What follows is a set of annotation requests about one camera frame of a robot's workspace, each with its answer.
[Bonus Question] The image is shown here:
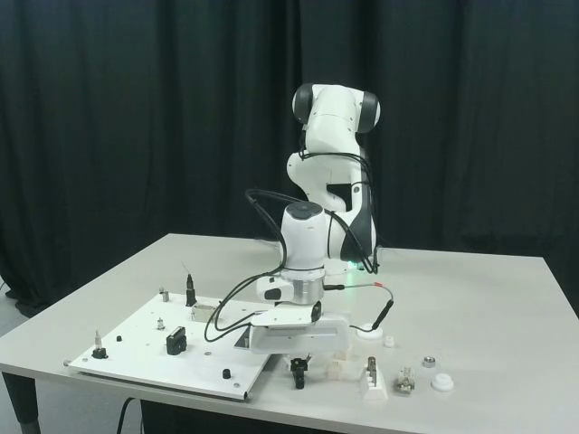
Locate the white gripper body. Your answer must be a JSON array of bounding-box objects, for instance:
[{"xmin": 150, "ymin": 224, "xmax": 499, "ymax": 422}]
[{"xmin": 249, "ymin": 316, "xmax": 352, "ymax": 355}]

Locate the white square-hole holder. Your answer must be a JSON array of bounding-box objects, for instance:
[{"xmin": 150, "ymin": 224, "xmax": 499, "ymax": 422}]
[{"xmin": 325, "ymin": 347, "xmax": 359, "ymax": 379}]

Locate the white holder with metal pegs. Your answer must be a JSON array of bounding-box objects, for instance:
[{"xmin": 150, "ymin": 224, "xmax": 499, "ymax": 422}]
[{"xmin": 361, "ymin": 355, "xmax": 390, "ymax": 401}]

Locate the thin black rod red tag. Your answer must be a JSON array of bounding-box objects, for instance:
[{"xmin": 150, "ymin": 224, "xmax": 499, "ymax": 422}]
[{"xmin": 371, "ymin": 281, "xmax": 395, "ymax": 332}]

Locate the metal USB plug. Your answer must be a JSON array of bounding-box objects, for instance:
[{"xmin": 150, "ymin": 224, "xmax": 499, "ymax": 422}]
[{"xmin": 394, "ymin": 367, "xmax": 416, "ymax": 395}]

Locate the white task board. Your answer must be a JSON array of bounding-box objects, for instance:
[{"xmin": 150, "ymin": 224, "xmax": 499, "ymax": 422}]
[{"xmin": 66, "ymin": 291, "xmax": 273, "ymax": 401}]

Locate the metal BNC plug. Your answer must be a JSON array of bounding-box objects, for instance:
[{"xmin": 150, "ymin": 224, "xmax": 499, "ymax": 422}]
[{"xmin": 91, "ymin": 329, "xmax": 110, "ymax": 361}]

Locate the black curtain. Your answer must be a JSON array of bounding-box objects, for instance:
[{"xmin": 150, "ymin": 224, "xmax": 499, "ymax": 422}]
[{"xmin": 0, "ymin": 0, "xmax": 579, "ymax": 301}]

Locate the black table leg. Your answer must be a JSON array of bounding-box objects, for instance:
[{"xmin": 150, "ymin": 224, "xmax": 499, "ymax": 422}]
[{"xmin": 0, "ymin": 371, "xmax": 38, "ymax": 434}]

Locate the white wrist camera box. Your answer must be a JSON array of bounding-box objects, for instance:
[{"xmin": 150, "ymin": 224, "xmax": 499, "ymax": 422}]
[{"xmin": 256, "ymin": 278, "xmax": 296, "ymax": 303}]

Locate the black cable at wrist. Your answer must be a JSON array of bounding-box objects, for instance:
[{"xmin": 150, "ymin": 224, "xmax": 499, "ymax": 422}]
[{"xmin": 203, "ymin": 266, "xmax": 293, "ymax": 343}]

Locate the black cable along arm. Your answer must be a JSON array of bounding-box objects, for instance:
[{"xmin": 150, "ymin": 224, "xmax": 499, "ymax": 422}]
[{"xmin": 245, "ymin": 148, "xmax": 382, "ymax": 275}]

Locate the black cable under table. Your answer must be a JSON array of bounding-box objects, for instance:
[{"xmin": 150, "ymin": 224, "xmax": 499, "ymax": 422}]
[{"xmin": 118, "ymin": 396, "xmax": 138, "ymax": 434}]

